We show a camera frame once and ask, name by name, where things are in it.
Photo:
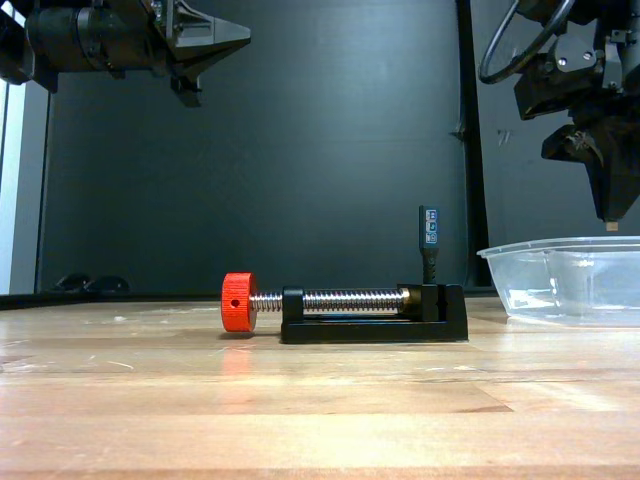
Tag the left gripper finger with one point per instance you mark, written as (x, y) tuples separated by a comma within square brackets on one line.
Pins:
[(231, 33)]

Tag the clear plastic container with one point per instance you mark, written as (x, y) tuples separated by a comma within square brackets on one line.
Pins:
[(565, 280)]

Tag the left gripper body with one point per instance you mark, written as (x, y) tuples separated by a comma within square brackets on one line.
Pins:
[(176, 30)]

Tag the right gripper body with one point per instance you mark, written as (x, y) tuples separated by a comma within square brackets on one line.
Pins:
[(555, 92)]

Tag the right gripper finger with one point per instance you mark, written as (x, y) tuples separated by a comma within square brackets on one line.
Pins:
[(612, 170)]

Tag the black clamp with red knob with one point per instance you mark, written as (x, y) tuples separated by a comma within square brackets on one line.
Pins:
[(370, 315)]

